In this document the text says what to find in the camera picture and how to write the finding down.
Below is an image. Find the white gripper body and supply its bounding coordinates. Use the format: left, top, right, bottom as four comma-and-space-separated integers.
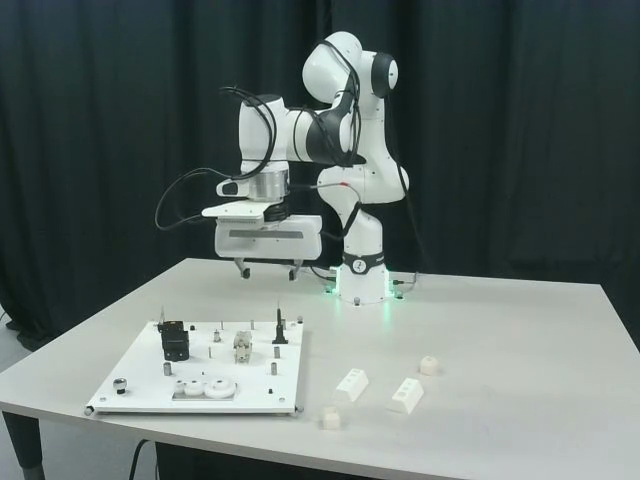
213, 214, 324, 262

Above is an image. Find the white holder with holes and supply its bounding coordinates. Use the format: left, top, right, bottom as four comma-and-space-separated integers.
333, 368, 371, 404
386, 377, 426, 414

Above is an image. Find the small white block holder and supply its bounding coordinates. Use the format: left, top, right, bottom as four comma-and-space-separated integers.
319, 406, 344, 431

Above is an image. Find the white task board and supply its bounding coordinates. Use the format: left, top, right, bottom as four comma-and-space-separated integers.
85, 318, 308, 417

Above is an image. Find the black looping wrist cable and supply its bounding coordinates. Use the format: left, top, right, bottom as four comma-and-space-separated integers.
153, 166, 241, 232

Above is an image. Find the black curtain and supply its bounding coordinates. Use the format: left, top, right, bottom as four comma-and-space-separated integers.
0, 0, 640, 351

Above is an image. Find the black D-SUB plug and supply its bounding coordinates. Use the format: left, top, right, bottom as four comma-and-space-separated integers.
156, 319, 193, 363

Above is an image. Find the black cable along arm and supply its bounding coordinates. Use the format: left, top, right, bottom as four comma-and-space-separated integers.
218, 39, 366, 169

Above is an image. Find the white large gear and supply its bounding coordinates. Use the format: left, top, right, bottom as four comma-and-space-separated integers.
204, 378, 234, 400

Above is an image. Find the dark table leg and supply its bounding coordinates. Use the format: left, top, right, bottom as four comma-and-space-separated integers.
0, 410, 45, 480

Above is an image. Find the black floor cable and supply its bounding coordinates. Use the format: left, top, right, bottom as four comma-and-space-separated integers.
130, 438, 157, 480

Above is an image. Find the black USB plug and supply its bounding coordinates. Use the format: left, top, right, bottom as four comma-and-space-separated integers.
271, 308, 289, 346

